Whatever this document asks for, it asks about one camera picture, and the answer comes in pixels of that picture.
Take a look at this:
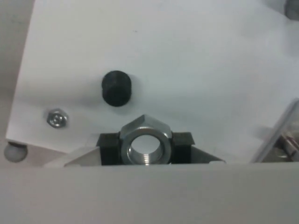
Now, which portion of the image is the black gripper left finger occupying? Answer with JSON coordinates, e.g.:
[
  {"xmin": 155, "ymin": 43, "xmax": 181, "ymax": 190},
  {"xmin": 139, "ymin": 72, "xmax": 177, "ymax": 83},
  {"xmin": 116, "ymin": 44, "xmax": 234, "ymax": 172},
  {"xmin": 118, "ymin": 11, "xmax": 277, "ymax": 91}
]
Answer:
[{"xmin": 63, "ymin": 132, "xmax": 122, "ymax": 167}]

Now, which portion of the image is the white task board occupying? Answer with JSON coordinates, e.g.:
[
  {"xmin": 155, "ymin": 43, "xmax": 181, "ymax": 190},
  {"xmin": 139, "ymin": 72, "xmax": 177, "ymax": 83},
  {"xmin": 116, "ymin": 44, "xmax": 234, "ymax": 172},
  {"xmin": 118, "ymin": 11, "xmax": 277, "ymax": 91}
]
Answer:
[{"xmin": 5, "ymin": 0, "xmax": 299, "ymax": 167}]

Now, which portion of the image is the metal hex bolt nut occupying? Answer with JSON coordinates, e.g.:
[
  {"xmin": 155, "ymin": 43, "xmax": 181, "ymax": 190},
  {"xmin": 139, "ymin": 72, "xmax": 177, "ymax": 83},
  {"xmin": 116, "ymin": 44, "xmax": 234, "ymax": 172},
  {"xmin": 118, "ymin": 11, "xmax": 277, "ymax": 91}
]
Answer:
[{"xmin": 119, "ymin": 113, "xmax": 173, "ymax": 167}]

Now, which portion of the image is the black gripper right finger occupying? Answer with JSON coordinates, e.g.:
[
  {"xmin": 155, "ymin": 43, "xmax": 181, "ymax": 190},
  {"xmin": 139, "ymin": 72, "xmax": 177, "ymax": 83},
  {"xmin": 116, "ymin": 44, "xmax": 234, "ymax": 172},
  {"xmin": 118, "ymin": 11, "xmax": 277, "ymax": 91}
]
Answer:
[{"xmin": 171, "ymin": 132, "xmax": 227, "ymax": 165}]

